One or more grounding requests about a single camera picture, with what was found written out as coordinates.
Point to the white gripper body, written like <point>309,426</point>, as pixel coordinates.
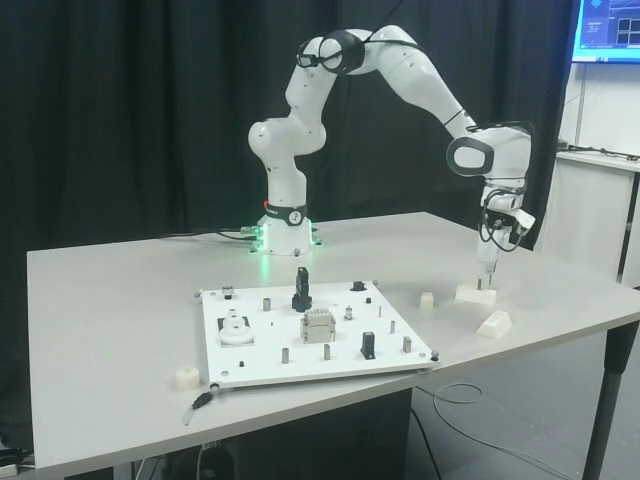
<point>488,250</point>

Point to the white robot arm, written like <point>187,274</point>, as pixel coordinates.
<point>400,75</point>

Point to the white peg holder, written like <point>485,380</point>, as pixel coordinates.
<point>494,324</point>
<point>472,295</point>

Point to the large metal square peg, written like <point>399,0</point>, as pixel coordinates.
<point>406,344</point>

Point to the small white holder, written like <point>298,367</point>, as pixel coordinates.
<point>426,301</point>

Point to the white cabinet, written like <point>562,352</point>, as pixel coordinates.
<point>590,215</point>

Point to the small black plug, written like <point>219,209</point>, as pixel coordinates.
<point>358,286</point>

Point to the black USB plug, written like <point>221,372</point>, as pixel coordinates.
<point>368,346</point>

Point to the metal BNC plug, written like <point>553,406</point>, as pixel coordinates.
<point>348,313</point>

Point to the black table leg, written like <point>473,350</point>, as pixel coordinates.
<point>607,390</point>

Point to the beige metal connector block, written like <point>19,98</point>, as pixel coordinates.
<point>316,327</point>

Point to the black D-SUB plug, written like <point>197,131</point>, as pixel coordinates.
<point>301,295</point>

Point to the white task board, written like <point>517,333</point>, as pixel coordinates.
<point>300,365</point>

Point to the blue screen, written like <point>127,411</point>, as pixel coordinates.
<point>610,30</point>

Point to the metal waterproof plug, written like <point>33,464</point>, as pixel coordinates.
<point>228,291</point>

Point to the white medium gear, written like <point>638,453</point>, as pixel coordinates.
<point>234,323</point>

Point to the white large gear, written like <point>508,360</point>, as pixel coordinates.
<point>235,337</point>

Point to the white round holder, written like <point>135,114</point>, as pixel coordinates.
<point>186,378</point>

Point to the black curtain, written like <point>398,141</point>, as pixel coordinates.
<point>125,100</point>

